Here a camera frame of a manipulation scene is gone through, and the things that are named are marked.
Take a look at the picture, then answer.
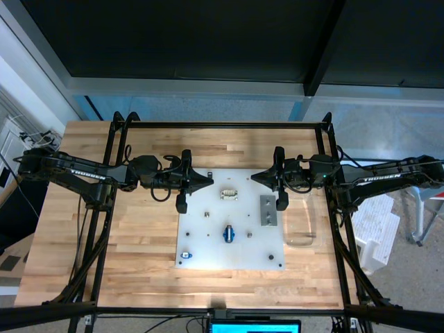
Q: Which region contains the grey metal stand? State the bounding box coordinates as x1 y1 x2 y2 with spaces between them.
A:
395 187 444 248

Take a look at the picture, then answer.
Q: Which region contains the white task board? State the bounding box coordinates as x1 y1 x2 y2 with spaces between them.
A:
174 168 287 271

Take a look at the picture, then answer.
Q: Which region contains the clear plastic tub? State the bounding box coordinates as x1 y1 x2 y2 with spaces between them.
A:
282 193 327 250

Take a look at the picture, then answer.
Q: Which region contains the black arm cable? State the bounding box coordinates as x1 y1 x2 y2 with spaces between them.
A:
121 144 182 203
283 145 359 194

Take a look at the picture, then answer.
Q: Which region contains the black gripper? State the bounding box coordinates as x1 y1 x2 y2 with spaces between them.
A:
250 146 315 212
149 148 214 214

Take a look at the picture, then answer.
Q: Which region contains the grey metal block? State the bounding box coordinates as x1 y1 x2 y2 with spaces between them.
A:
259 194 279 227

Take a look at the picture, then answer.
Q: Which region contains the blue laptop screen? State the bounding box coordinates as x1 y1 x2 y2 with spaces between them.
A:
207 319 302 333

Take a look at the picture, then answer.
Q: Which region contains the white cabinet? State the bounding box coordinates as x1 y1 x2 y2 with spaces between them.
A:
0 116 27 181

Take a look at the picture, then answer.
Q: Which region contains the small black camera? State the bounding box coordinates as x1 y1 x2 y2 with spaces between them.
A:
211 300 234 319

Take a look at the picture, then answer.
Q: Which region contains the black pad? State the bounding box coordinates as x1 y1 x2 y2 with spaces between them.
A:
0 255 20 273

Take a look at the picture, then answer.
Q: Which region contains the blue plastic mount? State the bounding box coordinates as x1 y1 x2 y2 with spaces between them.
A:
222 224 238 244

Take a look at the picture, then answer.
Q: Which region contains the white plastic step stool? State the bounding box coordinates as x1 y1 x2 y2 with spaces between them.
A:
350 194 402 277

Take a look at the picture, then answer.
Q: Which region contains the cable bundle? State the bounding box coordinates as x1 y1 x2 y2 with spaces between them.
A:
19 128 62 148

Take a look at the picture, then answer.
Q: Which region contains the beige connector housing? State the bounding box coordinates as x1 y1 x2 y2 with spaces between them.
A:
220 187 240 203

